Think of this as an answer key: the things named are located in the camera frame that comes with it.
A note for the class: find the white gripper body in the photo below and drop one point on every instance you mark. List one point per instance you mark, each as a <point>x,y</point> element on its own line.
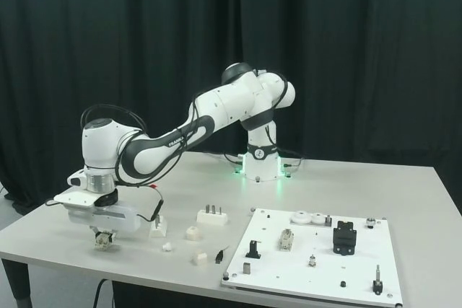
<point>108,219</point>

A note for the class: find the grey waterproof plug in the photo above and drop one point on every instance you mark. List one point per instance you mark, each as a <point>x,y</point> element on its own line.
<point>105,242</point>

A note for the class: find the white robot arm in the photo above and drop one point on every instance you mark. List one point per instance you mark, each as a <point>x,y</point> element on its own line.
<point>231,102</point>

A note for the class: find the white peg holder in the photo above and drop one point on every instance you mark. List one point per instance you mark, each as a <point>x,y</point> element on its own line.
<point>212,219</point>
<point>159,232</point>

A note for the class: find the thick metal peg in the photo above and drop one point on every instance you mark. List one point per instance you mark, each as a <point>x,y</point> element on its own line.
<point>208,210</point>
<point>157,221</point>

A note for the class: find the white box dark window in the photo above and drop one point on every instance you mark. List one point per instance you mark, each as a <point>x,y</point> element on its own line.
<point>76,179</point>

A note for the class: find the white small gear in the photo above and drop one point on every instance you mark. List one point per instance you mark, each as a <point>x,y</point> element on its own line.
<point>166,247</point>

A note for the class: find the white cube plug holder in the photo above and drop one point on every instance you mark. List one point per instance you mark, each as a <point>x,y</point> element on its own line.
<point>199,257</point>
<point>193,234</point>

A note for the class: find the black table leg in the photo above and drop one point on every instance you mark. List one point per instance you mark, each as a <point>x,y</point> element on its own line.
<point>16,286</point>

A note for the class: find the black USB plug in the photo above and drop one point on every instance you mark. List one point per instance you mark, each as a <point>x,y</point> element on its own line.
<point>219,257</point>

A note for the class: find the white task board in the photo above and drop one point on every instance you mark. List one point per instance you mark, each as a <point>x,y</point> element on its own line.
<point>288,275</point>

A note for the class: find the black curtain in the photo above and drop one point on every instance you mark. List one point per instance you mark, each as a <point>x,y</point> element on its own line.
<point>108,34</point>

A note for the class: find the metal BNC plug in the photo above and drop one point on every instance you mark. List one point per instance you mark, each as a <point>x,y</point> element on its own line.
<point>312,261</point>

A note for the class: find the metal round peg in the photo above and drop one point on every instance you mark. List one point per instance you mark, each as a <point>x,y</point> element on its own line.
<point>328,221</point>

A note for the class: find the flat white mount plate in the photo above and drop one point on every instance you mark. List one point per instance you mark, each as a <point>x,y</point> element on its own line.
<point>76,198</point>

